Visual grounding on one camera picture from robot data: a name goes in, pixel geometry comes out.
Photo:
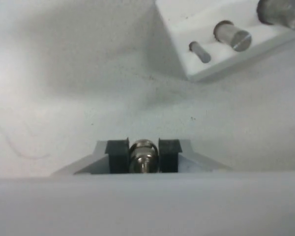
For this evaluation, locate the metal BNC plug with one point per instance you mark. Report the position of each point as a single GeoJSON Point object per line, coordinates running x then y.
{"type": "Point", "coordinates": [143, 159]}

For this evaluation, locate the large metal round peg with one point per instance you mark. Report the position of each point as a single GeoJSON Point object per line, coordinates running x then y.
{"type": "Point", "coordinates": [285, 14]}

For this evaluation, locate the small metal round peg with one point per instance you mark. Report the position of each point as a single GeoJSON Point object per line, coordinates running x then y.
{"type": "Point", "coordinates": [201, 54]}

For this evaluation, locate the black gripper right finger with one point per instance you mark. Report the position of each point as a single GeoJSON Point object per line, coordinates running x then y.
{"type": "Point", "coordinates": [168, 157]}

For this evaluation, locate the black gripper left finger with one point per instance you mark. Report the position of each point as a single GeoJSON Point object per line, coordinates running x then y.
{"type": "Point", "coordinates": [116, 157]}

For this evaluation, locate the medium metal round peg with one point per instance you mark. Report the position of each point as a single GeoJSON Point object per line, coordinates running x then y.
{"type": "Point", "coordinates": [236, 37]}

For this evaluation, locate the white round peg holder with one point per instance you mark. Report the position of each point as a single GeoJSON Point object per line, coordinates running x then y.
{"type": "Point", "coordinates": [180, 37]}

